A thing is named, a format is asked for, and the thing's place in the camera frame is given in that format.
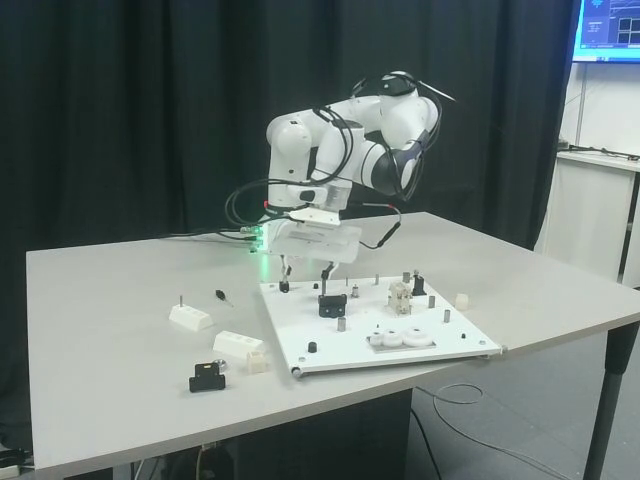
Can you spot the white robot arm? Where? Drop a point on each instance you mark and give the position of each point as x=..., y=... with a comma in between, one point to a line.
x=290, y=135

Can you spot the dark table leg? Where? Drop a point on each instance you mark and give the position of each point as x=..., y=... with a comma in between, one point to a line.
x=607, y=400

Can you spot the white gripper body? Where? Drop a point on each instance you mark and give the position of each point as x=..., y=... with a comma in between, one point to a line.
x=315, y=242

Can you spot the metal square peg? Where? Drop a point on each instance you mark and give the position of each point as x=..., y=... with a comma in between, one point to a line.
x=325, y=287

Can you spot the blue screen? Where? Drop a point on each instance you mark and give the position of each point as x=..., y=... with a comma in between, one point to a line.
x=607, y=30

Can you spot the black curtain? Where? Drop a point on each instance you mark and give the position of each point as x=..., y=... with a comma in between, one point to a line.
x=150, y=100

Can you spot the white task board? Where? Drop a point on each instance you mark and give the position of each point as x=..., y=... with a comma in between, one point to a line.
x=400, y=360

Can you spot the black-headed bolt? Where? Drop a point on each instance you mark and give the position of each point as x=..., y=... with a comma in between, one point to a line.
x=220, y=294

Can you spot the white cabinet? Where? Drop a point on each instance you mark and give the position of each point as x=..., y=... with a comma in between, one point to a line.
x=595, y=215

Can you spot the black box under table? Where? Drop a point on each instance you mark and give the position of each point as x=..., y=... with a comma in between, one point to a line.
x=320, y=440

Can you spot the white medium gear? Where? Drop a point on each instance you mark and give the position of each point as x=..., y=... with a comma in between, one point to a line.
x=389, y=339

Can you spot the metal BNC plug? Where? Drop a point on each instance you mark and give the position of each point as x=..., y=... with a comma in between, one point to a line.
x=223, y=363

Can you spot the white peg holder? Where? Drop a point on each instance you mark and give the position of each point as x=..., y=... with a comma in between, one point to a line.
x=237, y=343
x=190, y=319

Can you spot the black D-SUB plug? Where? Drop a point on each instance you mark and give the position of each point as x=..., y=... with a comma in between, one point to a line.
x=207, y=381

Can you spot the white small gear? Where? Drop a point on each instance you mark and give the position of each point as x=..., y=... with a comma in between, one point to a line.
x=375, y=334

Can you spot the small white plug holder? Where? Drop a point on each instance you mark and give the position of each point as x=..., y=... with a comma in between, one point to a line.
x=257, y=363

